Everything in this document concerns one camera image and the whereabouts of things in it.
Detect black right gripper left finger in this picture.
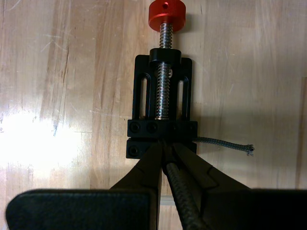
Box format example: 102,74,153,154
5,140,163,230

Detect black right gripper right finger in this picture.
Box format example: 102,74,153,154
171,143,307,230

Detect black clamp with red knob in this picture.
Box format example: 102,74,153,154
126,0,199,160

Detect frayed grey braided cable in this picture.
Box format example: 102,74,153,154
193,136,255,157

